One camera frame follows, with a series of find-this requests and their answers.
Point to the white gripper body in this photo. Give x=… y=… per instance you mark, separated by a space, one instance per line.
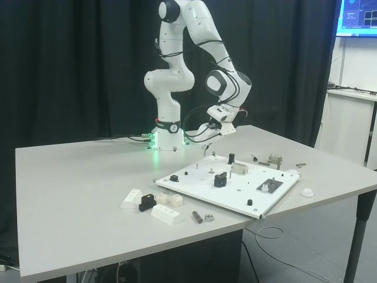
x=207 y=134

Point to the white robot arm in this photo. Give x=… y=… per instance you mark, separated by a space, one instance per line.
x=171 y=88

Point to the thick metal round peg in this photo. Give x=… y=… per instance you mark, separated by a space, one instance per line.
x=196 y=217

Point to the white peg holder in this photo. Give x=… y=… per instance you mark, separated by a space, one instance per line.
x=166 y=214
x=131 y=199

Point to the white task board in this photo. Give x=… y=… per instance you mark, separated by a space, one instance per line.
x=224 y=194

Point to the metal connector block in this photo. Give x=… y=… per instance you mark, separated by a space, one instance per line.
x=275 y=161

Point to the small cream plug holder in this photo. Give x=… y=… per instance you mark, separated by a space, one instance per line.
x=175 y=202
x=162 y=199

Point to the white small gear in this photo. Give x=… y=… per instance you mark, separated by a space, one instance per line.
x=266 y=188

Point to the metal nut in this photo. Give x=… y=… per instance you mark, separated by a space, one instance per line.
x=209 y=217

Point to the black D-SUB plug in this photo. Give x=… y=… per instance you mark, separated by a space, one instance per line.
x=147 y=202

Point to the white large gear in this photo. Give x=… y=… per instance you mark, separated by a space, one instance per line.
x=292 y=171

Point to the small metal part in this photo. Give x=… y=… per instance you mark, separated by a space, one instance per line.
x=300 y=165

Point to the white medium gear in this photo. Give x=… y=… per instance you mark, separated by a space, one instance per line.
x=307 y=192

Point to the white cabinet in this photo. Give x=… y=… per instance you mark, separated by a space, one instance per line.
x=347 y=126

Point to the black curtain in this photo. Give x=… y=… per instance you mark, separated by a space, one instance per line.
x=73 y=59

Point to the black table leg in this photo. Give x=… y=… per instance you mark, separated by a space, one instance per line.
x=357 y=236

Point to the blue screen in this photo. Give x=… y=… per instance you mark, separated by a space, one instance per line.
x=357 y=17

